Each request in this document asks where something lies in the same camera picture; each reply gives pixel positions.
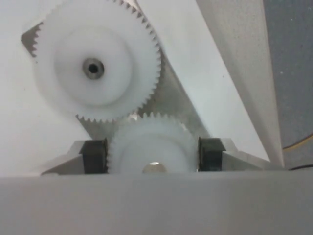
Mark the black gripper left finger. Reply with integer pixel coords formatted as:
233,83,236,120
40,138,109,176

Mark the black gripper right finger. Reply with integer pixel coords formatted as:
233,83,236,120
197,136,279,172

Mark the white medium gear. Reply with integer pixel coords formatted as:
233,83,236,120
107,112,200,174

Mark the white large gear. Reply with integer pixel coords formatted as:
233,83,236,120
31,0,163,123

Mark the white task board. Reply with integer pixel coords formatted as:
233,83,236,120
0,0,271,176

